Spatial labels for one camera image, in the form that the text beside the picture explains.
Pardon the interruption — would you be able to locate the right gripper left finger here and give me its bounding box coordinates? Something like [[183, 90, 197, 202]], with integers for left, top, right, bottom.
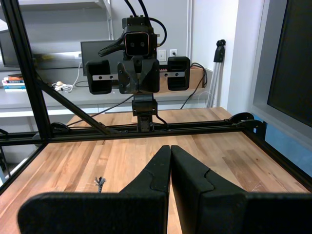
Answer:
[[17, 145, 171, 234]]

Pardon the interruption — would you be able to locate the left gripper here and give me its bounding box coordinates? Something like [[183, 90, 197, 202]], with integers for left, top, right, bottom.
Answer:
[[85, 56, 191, 95]]

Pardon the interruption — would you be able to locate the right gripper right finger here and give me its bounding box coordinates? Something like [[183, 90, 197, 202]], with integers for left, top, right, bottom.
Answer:
[[171, 145, 312, 234]]

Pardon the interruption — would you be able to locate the dark computer monitor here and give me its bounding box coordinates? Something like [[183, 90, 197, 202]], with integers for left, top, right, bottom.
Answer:
[[0, 36, 20, 68], [80, 40, 125, 77]]

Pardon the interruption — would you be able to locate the long grey desk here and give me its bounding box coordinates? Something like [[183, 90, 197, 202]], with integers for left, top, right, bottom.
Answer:
[[0, 65, 215, 117]]

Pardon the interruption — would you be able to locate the aluminium stand with black head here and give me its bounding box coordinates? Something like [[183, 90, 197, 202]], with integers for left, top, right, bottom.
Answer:
[[207, 39, 226, 108]]

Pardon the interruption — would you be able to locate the stack of books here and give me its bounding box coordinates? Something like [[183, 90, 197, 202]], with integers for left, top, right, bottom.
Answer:
[[1, 77, 26, 93]]

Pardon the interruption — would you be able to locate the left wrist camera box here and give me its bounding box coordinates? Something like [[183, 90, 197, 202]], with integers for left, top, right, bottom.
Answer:
[[123, 31, 150, 57]]

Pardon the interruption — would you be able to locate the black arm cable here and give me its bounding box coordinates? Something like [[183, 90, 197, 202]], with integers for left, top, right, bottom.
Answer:
[[97, 38, 125, 57], [123, 0, 137, 18], [149, 16, 168, 47], [137, 0, 151, 18], [155, 114, 169, 128]]

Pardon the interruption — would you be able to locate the thin white cord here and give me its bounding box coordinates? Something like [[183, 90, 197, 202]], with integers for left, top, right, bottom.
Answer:
[[72, 61, 83, 88]]

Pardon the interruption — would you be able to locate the black desk cable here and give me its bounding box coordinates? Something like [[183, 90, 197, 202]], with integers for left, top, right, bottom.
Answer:
[[180, 62, 208, 110]]

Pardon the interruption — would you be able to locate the coiled white cable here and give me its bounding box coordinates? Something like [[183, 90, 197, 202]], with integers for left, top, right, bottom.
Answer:
[[51, 81, 73, 93]]

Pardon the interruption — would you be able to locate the white wall shelf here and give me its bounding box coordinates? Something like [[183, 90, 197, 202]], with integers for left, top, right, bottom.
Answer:
[[18, 0, 114, 41]]

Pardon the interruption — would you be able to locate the black aluminium frame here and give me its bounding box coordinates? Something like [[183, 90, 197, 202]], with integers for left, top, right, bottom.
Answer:
[[0, 0, 312, 195]]

